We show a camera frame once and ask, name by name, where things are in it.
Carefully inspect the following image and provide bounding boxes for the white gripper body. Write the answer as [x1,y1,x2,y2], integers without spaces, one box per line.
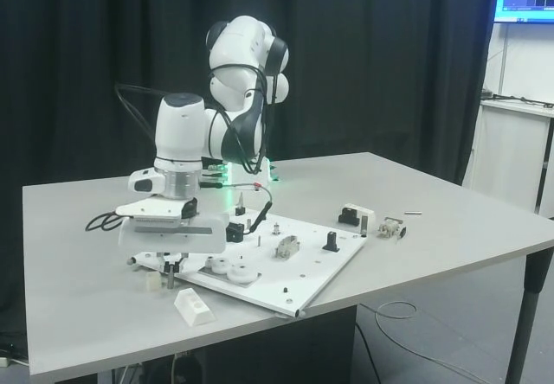
[117,209,230,257]

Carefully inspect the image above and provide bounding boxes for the long white holder with holes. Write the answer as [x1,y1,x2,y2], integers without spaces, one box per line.
[173,287,216,326]

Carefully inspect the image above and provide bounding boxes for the white large gear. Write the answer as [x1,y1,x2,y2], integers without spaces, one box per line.
[226,263,258,286]

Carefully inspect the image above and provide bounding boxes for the white task board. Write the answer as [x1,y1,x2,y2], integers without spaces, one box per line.
[129,214,365,318]

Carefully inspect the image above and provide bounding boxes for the clear Ethernet plug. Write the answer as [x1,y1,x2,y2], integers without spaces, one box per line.
[273,235,301,259]

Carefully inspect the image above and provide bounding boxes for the black cabinet under table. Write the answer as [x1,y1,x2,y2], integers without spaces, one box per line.
[171,304,358,384]

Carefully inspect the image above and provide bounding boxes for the white cabinet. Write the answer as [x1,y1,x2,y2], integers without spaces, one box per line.
[468,92,554,220]

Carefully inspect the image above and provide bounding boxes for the black table leg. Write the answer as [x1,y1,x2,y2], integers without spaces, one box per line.
[505,257,543,384]

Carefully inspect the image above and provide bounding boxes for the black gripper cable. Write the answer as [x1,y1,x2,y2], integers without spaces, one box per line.
[85,212,123,232]

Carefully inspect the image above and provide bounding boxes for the thin black rod on wire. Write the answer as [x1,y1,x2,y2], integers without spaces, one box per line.
[202,179,274,233]

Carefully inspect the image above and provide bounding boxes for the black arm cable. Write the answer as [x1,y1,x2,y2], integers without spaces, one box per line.
[113,66,278,174]

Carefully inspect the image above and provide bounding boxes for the clear plug with cable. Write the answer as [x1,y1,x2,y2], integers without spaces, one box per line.
[377,216,409,241]

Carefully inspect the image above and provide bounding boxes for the grey floor cable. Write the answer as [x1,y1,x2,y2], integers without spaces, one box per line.
[373,300,554,362]

